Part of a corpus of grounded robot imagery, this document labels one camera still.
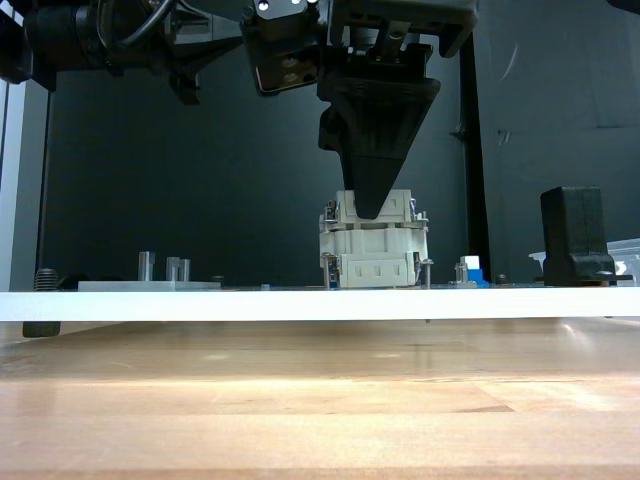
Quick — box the grey HAN10E connector plug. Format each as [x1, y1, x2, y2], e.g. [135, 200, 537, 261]
[319, 188, 432, 234]

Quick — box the grey connector socket base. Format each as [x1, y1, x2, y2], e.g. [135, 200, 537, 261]
[318, 227, 435, 290]

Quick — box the small board connector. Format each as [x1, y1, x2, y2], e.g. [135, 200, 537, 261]
[453, 253, 487, 289]

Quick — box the white task board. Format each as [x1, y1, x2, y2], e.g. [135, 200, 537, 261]
[0, 284, 640, 323]

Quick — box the grey metal plate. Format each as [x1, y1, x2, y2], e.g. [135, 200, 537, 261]
[77, 280, 223, 293]

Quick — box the black socket block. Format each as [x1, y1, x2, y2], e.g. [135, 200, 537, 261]
[534, 185, 634, 288]

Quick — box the black threaded set screw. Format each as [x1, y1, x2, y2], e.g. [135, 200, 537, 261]
[33, 268, 60, 292]

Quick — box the clear plastic tub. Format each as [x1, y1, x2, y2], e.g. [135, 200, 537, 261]
[528, 238, 640, 289]

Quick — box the black board foot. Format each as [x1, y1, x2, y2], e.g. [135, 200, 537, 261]
[21, 319, 62, 338]

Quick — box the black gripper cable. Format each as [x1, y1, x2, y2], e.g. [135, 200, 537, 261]
[97, 0, 176, 51]

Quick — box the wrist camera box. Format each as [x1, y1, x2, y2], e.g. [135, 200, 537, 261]
[241, 0, 324, 97]

